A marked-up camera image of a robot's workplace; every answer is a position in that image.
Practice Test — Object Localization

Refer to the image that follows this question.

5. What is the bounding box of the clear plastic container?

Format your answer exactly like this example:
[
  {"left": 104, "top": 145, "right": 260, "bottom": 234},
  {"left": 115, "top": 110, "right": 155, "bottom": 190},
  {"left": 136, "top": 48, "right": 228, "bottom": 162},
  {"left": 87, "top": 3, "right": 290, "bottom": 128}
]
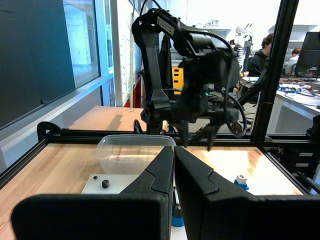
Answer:
[{"left": 94, "top": 134, "right": 178, "bottom": 176}]

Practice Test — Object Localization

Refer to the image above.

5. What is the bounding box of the person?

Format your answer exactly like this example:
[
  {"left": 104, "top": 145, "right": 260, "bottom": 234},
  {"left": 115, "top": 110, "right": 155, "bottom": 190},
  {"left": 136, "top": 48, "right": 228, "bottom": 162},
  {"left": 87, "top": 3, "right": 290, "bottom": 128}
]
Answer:
[
  {"left": 245, "top": 32, "right": 276, "bottom": 78},
  {"left": 284, "top": 47, "right": 302, "bottom": 76}
]

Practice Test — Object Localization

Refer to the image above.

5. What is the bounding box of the black computer monitor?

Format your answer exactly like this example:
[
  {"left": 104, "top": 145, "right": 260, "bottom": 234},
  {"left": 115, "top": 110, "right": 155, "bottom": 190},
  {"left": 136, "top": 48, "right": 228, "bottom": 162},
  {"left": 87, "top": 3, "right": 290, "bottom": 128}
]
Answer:
[{"left": 294, "top": 31, "right": 320, "bottom": 79}]

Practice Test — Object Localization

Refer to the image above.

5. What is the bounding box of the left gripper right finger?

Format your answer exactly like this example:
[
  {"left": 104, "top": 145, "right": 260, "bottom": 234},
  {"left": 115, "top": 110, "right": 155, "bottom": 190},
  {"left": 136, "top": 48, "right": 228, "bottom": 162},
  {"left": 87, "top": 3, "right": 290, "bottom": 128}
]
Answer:
[{"left": 173, "top": 145, "right": 320, "bottom": 240}]

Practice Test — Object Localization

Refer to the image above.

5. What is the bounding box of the blue socket block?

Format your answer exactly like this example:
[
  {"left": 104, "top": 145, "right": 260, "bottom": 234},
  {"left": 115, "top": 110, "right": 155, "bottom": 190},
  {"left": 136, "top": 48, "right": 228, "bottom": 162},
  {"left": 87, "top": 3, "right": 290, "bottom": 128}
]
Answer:
[
  {"left": 171, "top": 199, "right": 185, "bottom": 229},
  {"left": 234, "top": 174, "right": 250, "bottom": 191}
]

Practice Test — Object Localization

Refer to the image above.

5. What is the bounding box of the black frame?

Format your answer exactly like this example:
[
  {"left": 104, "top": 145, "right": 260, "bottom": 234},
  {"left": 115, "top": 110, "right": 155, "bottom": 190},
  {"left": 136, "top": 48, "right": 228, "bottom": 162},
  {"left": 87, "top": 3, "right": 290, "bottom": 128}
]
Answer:
[{"left": 0, "top": 0, "right": 320, "bottom": 198}]

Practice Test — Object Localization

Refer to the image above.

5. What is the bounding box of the white task board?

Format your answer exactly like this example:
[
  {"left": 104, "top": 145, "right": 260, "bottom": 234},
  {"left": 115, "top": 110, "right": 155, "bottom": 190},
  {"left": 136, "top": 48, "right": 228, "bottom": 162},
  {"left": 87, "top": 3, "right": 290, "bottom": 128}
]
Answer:
[{"left": 80, "top": 173, "right": 189, "bottom": 240}]

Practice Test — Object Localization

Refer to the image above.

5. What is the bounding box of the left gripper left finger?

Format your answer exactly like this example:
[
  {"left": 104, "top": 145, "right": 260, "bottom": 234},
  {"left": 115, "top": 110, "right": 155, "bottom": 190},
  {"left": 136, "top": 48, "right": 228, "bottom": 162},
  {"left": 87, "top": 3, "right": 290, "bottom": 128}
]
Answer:
[{"left": 10, "top": 145, "right": 175, "bottom": 240}]

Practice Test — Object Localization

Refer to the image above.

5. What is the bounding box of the yellow drawer cabinet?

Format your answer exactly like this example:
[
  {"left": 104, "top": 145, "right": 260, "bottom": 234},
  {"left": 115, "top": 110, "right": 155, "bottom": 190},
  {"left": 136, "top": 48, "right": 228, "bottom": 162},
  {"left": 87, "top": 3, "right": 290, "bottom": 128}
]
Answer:
[{"left": 171, "top": 65, "right": 185, "bottom": 96}]

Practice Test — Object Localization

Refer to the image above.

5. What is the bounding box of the window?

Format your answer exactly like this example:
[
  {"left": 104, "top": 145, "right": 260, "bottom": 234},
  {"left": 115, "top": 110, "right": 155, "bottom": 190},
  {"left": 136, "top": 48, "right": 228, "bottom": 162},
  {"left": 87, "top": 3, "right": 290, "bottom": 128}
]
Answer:
[{"left": 61, "top": 0, "right": 102, "bottom": 89}]

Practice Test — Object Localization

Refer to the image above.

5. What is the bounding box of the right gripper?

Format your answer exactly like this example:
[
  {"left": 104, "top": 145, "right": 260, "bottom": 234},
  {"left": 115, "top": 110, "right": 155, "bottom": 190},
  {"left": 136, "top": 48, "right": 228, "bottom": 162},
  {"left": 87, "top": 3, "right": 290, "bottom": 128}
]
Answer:
[{"left": 166, "top": 49, "right": 241, "bottom": 152}]

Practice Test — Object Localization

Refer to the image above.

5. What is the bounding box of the white desk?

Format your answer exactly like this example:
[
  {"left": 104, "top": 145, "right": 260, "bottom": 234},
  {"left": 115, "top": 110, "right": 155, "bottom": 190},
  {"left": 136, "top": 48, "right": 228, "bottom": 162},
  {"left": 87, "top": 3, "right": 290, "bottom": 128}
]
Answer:
[{"left": 266, "top": 76, "right": 320, "bottom": 135}]

